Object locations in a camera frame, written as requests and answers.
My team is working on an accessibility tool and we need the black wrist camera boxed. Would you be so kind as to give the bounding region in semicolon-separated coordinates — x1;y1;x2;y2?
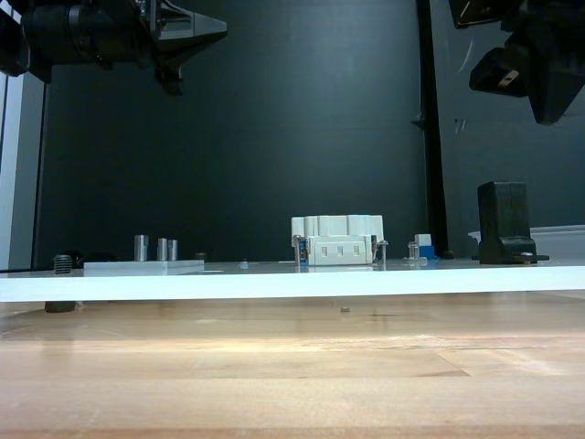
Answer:
449;0;505;30

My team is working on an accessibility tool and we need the beige connector housing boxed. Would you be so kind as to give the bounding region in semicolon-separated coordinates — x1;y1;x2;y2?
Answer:
291;213;384;267

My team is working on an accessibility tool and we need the black plastic clamp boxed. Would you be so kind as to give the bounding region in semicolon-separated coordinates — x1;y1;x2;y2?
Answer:
476;180;552;266

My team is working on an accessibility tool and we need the white taskboard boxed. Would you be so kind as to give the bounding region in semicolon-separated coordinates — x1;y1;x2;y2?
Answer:
0;261;585;305

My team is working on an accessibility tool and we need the grey metal plate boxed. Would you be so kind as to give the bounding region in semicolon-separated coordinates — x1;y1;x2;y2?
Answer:
83;259;205;276

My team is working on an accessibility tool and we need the small silver metal fitting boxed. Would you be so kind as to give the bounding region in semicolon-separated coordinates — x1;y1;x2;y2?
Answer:
402;241;429;264

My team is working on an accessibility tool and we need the black metal frame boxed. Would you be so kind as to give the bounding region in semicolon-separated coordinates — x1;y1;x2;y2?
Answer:
413;0;453;257

